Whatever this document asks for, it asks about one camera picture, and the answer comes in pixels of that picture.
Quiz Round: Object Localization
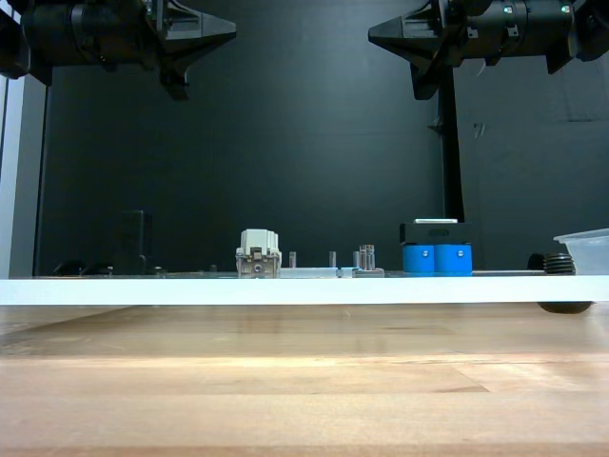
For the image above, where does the black vertical post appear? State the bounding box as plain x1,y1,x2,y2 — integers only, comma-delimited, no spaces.
430,56,466,221

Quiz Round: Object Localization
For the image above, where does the black knob screw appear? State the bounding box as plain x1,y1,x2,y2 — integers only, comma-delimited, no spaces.
526,253,577,276

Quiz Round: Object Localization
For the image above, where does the white taskboard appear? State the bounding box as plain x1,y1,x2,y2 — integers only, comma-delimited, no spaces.
0,270,609,307

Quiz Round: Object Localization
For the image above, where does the black rubber board foot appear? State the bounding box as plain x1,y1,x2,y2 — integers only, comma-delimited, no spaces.
538,302,594,315

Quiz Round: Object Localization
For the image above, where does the clear plastic tub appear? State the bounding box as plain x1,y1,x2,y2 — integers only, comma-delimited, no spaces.
553,228,609,276

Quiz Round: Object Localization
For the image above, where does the grey metal partition frame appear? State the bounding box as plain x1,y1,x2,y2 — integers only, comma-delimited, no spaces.
0,75,49,278

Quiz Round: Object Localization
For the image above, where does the beige rectangular connector housing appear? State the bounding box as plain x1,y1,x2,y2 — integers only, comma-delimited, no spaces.
235,228,282,280

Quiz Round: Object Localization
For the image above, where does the small silver metal socket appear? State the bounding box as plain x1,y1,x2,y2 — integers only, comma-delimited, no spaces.
351,243,385,279

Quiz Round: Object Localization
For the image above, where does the aluminium block with pins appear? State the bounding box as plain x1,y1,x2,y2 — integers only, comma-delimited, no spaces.
279,250,363,280

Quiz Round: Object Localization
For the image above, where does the blue and black connector socket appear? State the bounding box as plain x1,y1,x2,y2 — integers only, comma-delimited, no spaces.
398,218,475,277

